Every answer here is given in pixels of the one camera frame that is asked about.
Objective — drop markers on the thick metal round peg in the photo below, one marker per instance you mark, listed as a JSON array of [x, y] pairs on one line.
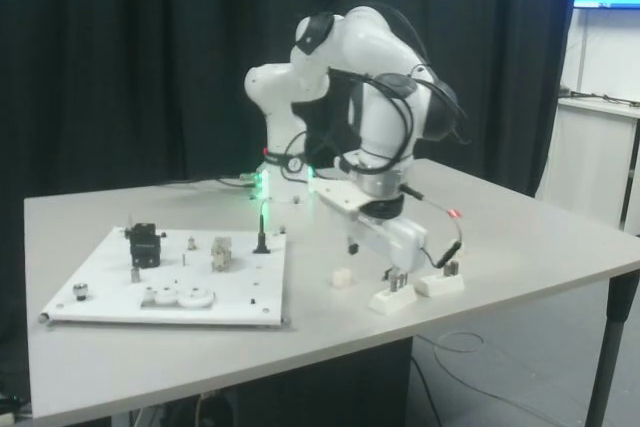
[[395, 283]]

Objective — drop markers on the black box under table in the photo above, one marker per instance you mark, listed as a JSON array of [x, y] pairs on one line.
[[325, 387]]

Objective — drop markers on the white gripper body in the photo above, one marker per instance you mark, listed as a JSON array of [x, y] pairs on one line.
[[400, 242]]

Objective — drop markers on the white cabinet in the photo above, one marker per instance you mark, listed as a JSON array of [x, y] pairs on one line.
[[595, 167]]

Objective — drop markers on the metal BNC plug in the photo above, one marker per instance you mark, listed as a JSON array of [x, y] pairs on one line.
[[80, 292]]

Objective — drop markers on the white round peg holder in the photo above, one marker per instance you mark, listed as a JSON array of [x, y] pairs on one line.
[[390, 301]]

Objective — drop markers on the white square peg holder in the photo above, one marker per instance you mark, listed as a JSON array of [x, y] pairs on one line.
[[440, 286]]

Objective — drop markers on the white task board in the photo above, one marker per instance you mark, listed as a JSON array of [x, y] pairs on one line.
[[225, 292]]

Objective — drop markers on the black waterproof plug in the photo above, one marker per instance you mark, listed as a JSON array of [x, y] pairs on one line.
[[261, 239]]

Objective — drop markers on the black curtain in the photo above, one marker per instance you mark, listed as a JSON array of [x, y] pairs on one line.
[[125, 72]]

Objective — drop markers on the black D-SUB plug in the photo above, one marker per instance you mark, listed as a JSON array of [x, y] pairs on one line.
[[145, 247]]

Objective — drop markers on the small metal connector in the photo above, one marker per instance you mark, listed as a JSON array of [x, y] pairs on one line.
[[191, 243]]

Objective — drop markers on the white metal connector block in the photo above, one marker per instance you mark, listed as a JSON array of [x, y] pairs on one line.
[[221, 256]]

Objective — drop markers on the dark table leg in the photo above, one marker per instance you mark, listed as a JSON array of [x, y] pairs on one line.
[[607, 347]]

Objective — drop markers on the medium metal round peg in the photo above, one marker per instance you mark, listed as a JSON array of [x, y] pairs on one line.
[[404, 281]]

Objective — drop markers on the white medium gear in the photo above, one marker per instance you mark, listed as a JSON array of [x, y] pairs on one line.
[[166, 296]]

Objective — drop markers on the short metal peg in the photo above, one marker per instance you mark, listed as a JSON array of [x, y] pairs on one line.
[[135, 277]]

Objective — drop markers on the metal bolt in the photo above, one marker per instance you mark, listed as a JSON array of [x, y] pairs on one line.
[[129, 227]]

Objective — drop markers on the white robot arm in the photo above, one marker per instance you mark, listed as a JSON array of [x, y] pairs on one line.
[[370, 47]]

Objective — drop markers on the metal square peg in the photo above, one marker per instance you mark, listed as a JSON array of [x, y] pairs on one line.
[[449, 270], [456, 269]]

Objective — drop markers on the white large gear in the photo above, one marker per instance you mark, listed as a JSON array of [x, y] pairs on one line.
[[197, 297]]

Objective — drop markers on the small white holder block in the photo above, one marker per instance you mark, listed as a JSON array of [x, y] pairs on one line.
[[341, 279]]

